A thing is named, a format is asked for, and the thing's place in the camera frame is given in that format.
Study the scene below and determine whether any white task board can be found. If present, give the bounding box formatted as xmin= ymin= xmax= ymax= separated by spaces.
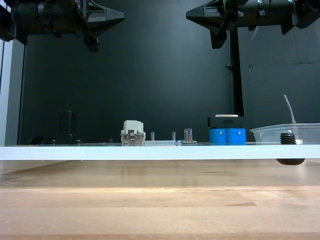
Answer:
xmin=0 ymin=142 xmax=320 ymax=161

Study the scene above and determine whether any blue D-sub connector mount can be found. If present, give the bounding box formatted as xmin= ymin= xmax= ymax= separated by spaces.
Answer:
xmin=207 ymin=114 xmax=247 ymax=146

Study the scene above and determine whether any silver bar with pins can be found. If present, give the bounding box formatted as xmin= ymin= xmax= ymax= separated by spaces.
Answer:
xmin=144 ymin=131 xmax=181 ymax=147

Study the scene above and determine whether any clear plastic tub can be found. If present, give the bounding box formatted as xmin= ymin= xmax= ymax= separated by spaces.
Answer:
xmin=249 ymin=122 xmax=320 ymax=146

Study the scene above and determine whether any black threaded knob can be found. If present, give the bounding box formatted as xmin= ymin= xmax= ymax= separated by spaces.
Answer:
xmin=279 ymin=132 xmax=297 ymax=145

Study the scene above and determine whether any beige multi-pin connector housing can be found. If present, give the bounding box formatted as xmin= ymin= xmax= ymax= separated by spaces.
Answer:
xmin=120 ymin=119 xmax=147 ymax=147

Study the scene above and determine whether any white connector with grey cable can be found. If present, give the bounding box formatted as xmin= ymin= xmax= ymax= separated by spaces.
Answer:
xmin=282 ymin=94 xmax=298 ymax=125

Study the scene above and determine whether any black vertical pillar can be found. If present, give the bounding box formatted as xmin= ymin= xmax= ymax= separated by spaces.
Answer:
xmin=224 ymin=29 xmax=245 ymax=118

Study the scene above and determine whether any black rubber board foot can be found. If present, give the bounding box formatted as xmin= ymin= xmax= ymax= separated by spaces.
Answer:
xmin=275 ymin=158 xmax=306 ymax=166

